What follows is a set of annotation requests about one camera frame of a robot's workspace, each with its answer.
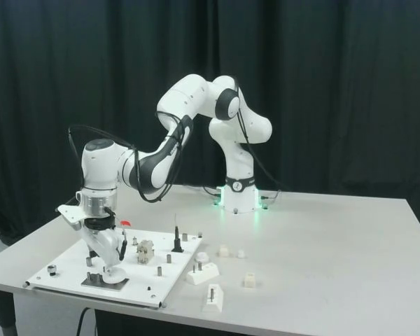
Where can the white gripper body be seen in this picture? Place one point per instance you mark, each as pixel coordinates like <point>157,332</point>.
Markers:
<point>106,248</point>

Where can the white large gear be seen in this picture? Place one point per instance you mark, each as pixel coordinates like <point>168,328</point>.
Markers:
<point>115,277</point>

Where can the white medium gear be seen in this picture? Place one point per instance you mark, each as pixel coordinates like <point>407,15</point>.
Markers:
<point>202,257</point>

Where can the white small gear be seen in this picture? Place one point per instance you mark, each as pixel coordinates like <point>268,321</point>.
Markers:
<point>241,253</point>

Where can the beige connector block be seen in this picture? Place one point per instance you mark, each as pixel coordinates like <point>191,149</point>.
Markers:
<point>143,252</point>

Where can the white task board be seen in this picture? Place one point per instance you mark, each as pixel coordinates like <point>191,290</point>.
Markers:
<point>66,259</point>

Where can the metal BNC plug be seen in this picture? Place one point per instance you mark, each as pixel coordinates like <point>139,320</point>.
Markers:
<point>51,270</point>

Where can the slim black plug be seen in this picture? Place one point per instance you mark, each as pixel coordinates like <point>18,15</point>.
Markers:
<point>177,245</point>

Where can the wide white peg holder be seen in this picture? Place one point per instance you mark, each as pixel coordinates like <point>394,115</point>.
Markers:
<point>204,274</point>

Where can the metal square peg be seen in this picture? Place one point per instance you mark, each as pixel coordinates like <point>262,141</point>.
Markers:
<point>211,293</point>

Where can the small white cube holder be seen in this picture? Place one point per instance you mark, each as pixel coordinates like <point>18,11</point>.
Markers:
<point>224,251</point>

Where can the narrow white peg holder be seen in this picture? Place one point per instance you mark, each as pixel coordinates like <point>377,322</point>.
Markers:
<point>211,305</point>

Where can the dark table leg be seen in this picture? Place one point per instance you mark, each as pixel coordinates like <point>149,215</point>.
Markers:
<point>1,311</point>

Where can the black curtain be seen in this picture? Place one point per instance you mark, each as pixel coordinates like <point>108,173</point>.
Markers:
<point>56,70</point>

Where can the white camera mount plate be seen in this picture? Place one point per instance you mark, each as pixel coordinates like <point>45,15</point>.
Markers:
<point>70,213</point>

